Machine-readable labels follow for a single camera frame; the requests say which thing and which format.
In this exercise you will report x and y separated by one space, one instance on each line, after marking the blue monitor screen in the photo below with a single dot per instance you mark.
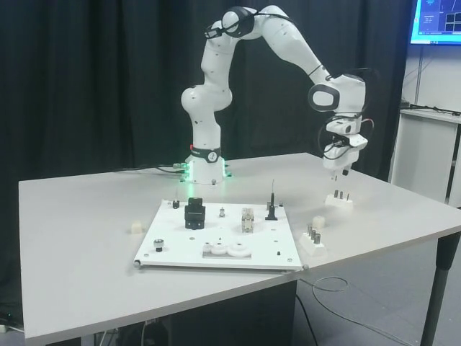
437 21

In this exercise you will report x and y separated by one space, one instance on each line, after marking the black D-SUB plug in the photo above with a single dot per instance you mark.
194 216

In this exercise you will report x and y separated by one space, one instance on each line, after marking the black upright plug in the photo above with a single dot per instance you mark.
271 212

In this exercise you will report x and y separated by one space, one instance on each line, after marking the metal BNC plug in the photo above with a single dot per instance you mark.
222 212

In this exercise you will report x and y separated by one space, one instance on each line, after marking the white medium gear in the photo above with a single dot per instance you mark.
218 249

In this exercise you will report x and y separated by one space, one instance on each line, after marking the white power strip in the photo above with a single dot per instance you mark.
3 328

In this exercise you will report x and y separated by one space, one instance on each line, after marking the small black knob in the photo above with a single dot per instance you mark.
175 204

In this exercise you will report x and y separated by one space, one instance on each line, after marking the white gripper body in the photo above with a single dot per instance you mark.
338 158

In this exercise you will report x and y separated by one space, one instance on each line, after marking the white task board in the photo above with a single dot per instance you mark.
173 248

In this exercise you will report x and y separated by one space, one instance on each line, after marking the small white cube holder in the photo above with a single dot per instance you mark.
135 227

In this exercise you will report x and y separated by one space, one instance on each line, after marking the white square peg holder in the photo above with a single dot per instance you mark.
338 205

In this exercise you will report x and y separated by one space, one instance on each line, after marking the white small gear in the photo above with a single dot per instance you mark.
207 248

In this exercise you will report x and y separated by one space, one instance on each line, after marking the small white round holder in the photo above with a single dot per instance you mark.
318 221

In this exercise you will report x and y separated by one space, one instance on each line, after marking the white large gear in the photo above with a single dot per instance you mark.
236 249

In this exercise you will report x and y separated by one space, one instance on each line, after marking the white cabinet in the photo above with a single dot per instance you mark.
425 155

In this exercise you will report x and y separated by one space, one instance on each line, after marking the black curtain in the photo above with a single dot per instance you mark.
72 72

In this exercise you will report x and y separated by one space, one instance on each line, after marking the grey table leg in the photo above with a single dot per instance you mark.
437 288

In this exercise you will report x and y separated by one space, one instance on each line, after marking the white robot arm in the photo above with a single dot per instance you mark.
212 108

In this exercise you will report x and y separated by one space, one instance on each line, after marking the white round peg holder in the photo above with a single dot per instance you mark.
314 247

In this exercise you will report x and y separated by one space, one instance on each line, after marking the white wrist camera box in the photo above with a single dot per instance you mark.
340 128

